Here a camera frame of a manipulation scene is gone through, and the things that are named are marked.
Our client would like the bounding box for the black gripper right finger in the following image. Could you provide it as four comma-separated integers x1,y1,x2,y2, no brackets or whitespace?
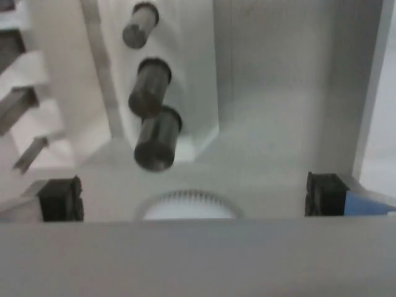
304,171,396,218

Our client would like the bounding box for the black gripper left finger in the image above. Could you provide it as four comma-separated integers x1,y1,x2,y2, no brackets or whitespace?
12,175,85,222

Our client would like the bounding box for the thin metal square peg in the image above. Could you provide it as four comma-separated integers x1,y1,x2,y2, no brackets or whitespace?
12,137,51,173

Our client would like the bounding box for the medium metal square peg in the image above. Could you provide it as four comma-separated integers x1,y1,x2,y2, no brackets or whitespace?
0,87,40,136

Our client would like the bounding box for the metal round peg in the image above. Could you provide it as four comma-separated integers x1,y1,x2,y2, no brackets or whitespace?
133,105,183,173
121,1,161,50
127,57,173,118

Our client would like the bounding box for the white square peg holder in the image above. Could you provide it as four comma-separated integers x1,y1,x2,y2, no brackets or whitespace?
0,0,114,174

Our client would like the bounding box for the thick metal square peg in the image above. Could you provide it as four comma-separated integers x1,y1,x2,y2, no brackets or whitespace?
0,30,28,74

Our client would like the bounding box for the white round peg holder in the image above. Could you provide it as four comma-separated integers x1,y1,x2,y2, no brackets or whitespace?
80,0,224,163

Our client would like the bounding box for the white task board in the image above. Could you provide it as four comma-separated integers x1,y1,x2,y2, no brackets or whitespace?
352,0,396,194

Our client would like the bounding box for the white large gear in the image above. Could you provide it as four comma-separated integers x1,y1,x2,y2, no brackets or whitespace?
132,188,245,220

